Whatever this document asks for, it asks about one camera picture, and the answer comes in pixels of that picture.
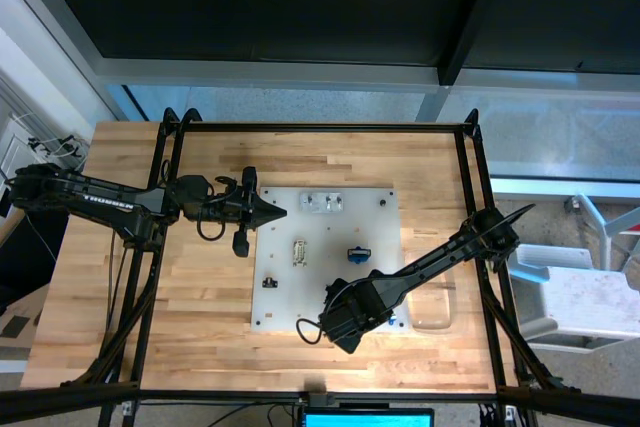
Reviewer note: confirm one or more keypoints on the white plastic step stool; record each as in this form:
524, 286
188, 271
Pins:
590, 297

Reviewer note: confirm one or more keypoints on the black table-level camera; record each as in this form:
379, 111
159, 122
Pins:
320, 398

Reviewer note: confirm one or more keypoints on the clear plastic tub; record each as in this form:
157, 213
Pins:
432, 312

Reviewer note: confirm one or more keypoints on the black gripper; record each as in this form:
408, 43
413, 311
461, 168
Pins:
355, 312
235, 207

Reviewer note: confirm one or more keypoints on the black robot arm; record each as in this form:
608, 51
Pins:
107, 202
435, 259

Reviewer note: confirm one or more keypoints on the grey metal window post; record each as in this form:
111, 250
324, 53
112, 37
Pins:
50, 7

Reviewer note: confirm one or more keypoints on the aluminium bar plate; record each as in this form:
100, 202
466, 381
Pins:
320, 207

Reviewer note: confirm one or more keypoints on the black connector plug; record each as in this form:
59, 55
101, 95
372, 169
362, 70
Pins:
359, 251

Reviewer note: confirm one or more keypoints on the grey metal chair frame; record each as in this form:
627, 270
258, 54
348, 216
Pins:
595, 217

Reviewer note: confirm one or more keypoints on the black vertical pillar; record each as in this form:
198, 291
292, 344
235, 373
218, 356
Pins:
470, 12

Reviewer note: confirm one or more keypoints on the black connector on bracket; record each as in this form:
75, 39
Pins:
270, 282

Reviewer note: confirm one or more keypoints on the blue holder block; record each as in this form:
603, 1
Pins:
359, 259

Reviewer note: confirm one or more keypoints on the grey connector housing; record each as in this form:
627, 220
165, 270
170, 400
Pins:
299, 253

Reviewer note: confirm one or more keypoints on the grey metal window rail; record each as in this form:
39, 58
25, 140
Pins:
300, 74

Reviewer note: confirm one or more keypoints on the white mounting board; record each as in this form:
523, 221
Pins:
285, 307

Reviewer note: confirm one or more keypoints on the blue laptop screen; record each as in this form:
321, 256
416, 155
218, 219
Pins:
367, 419

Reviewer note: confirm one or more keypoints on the black metal table frame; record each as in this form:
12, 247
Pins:
320, 126

